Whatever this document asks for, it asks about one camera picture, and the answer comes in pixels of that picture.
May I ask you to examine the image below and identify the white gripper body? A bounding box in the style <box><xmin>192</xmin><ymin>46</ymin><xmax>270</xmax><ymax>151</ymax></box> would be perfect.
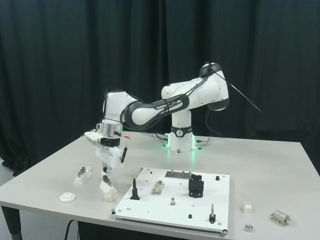
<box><xmin>95</xmin><ymin>144</ymin><xmax>125</xmax><ymax>170</ymax></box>

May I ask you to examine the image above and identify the white tilted peg holder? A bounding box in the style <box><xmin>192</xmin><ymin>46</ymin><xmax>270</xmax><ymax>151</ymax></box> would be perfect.
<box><xmin>99</xmin><ymin>170</ymin><xmax>119</xmax><ymax>195</ymax></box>

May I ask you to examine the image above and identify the white long peg holder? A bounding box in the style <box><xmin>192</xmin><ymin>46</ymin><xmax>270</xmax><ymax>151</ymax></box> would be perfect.
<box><xmin>72</xmin><ymin>165</ymin><xmax>92</xmax><ymax>186</ymax></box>

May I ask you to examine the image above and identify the thin black rod red tag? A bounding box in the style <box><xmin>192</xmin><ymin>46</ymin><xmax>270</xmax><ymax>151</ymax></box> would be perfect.
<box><xmin>120</xmin><ymin>135</ymin><xmax>132</xmax><ymax>164</ymax></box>

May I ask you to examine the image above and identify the small white holder block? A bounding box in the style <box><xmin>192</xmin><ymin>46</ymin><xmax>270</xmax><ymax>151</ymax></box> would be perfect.
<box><xmin>240</xmin><ymin>200</ymin><xmax>253</xmax><ymax>214</ymax></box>
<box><xmin>103</xmin><ymin>192</ymin><xmax>116</xmax><ymax>204</ymax></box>

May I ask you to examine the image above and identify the white gear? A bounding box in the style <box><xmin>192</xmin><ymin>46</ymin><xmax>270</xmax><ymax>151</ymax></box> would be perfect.
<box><xmin>59</xmin><ymin>191</ymin><xmax>77</xmax><ymax>203</ymax></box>

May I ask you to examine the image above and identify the white task board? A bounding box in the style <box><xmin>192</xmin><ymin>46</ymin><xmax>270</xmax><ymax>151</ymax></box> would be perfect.
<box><xmin>110</xmin><ymin>166</ymin><xmax>237</xmax><ymax>236</ymax></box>

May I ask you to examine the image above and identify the black D-SUB plug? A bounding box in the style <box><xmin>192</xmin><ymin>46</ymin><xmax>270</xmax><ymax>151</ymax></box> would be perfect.
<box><xmin>187</xmin><ymin>173</ymin><xmax>206</xmax><ymax>199</ymax></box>

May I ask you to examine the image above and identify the dark table leg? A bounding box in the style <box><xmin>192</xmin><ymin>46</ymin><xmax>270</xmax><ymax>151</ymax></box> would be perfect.
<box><xmin>0</xmin><ymin>205</ymin><xmax>21</xmax><ymax>240</ymax></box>

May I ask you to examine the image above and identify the black curtain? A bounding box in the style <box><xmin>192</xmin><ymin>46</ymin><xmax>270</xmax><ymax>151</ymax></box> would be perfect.
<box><xmin>0</xmin><ymin>0</ymin><xmax>320</xmax><ymax>177</ymax></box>

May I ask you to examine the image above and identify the beige rectangular connector plug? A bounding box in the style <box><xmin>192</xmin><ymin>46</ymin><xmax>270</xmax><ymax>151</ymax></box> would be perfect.
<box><xmin>270</xmin><ymin>209</ymin><xmax>292</xmax><ymax>223</ymax></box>

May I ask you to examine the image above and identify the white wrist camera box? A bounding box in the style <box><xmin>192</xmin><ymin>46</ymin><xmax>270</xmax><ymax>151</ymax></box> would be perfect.
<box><xmin>84</xmin><ymin>130</ymin><xmax>103</xmax><ymax>147</ymax></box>

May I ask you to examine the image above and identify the silver wrist ring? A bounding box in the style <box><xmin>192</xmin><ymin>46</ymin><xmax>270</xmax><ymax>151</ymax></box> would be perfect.
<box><xmin>100</xmin><ymin>121</ymin><xmax>124</xmax><ymax>139</ymax></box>

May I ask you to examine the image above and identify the black floor cable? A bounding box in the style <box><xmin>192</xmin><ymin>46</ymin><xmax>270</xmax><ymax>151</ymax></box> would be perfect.
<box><xmin>65</xmin><ymin>219</ymin><xmax>79</xmax><ymax>240</ymax></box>

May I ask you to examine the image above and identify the black base cable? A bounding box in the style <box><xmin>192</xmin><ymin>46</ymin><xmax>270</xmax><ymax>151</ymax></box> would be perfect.
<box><xmin>196</xmin><ymin>104</ymin><xmax>224</xmax><ymax>146</ymax></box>

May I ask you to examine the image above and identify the thin black cable tie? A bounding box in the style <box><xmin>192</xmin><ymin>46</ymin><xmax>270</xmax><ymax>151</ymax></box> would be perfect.
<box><xmin>223</xmin><ymin>76</ymin><xmax>262</xmax><ymax>113</ymax></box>

